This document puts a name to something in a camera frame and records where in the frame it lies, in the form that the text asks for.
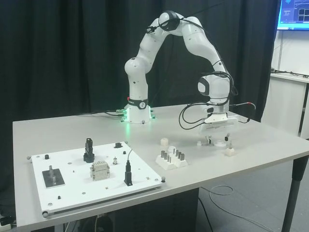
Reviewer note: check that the small white cube holder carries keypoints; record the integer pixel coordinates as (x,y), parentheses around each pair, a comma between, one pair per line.
(164,141)

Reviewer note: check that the black curtain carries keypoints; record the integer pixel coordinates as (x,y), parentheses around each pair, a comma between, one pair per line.
(60,60)

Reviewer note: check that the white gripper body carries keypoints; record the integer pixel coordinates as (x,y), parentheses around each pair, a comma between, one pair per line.
(217,127)

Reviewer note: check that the white large gear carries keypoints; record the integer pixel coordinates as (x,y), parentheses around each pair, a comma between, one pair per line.
(220,144)

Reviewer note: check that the beige waterproof plug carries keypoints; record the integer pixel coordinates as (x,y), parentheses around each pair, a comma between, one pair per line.
(100,171)

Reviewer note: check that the blue screen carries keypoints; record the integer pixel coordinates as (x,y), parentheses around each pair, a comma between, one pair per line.
(293,14)

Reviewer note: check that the white power strip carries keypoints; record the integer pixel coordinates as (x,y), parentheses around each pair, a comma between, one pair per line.
(5,224)

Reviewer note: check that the white small gear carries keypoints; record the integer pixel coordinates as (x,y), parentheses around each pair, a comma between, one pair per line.
(199,143)

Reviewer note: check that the black table leg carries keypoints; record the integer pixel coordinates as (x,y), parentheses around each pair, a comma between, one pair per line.
(295,193)

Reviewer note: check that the metal BNC plug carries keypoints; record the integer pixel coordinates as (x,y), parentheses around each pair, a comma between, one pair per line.
(115,160)

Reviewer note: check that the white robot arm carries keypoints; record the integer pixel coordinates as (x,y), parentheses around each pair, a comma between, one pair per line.
(142,79)

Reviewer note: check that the white cabinet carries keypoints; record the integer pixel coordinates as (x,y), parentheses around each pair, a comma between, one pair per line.
(289,106)

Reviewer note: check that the black D-SUB plug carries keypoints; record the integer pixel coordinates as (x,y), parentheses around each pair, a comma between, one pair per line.
(88,151)

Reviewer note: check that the white peg holder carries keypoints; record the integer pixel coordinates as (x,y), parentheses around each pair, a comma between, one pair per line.
(182,162)
(165,164)

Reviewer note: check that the white task board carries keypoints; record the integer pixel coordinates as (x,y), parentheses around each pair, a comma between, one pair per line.
(79,191)

